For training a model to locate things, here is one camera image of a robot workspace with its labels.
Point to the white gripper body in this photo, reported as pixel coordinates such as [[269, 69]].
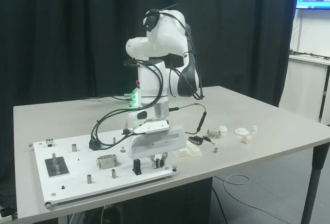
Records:
[[157, 145]]

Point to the large metal square peg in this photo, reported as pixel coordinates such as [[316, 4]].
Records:
[[157, 165]]

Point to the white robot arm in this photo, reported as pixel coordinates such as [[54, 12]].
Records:
[[149, 79]]

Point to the medium metal square peg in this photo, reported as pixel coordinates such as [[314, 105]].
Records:
[[113, 174]]

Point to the large metal round peg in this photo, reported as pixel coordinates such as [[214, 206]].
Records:
[[89, 178], [74, 147]]

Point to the small white peg holder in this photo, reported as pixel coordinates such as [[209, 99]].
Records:
[[246, 139]]

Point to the black D-SUB plug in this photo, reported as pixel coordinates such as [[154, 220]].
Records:
[[195, 140]]

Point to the small black plug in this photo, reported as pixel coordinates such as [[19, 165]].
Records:
[[206, 138]]

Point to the metal BNC plug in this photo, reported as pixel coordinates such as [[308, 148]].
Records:
[[215, 150]]

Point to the beige waterproof plug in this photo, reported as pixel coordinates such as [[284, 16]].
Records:
[[214, 133]]

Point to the white medium gear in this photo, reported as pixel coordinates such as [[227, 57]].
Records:
[[223, 128]]

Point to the white task board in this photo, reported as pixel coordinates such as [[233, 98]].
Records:
[[77, 177]]

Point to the white large gear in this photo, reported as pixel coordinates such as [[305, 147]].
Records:
[[241, 130]]

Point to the white small gear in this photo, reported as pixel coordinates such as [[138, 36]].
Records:
[[255, 128]]

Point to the black curtain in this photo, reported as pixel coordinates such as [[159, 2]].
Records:
[[64, 41]]

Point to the black table leg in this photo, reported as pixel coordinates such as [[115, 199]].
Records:
[[315, 177]]

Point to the white cabinet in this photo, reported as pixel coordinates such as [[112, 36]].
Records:
[[304, 87]]

